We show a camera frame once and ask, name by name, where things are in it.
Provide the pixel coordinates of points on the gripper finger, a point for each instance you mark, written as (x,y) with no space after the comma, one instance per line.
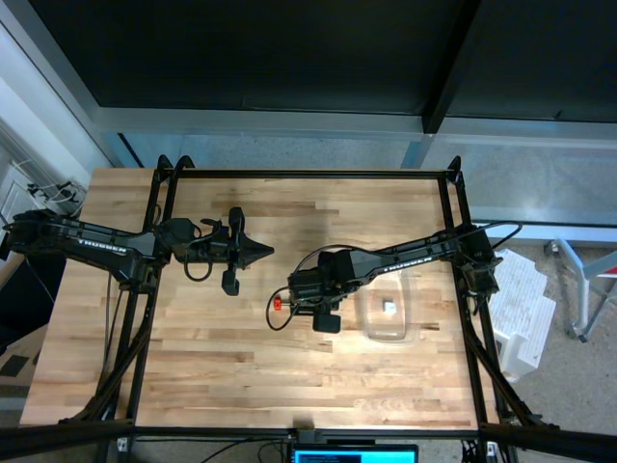
(250,256)
(250,246)

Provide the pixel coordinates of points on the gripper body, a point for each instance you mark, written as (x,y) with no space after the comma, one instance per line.
(328,323)
(233,284)

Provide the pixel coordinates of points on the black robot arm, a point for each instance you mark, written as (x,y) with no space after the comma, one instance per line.
(410,258)
(96,243)

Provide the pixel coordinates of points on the black vise with red knob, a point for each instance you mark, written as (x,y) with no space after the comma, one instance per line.
(277,303)

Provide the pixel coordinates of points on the clear plastic tub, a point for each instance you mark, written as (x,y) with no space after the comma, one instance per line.
(381,333)

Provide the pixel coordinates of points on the small white block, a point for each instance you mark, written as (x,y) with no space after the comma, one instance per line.
(390,306)

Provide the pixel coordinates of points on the laptop screen with blue edge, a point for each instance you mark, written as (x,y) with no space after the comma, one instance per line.
(352,455)

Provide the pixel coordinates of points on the white plastic step stool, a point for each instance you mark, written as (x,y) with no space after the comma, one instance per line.
(520,308)

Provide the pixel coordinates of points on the grey metal stand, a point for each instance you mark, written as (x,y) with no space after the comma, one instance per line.
(585,289)

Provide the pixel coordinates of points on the black metal frame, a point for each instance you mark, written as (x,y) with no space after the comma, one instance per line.
(289,174)

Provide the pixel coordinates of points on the black table-level camera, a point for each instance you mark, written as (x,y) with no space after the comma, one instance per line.
(305,429)

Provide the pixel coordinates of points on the wall outlet with plugs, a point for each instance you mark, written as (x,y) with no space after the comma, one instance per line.
(65,193)

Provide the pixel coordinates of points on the black wall post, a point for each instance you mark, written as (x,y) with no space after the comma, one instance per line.
(448,72)

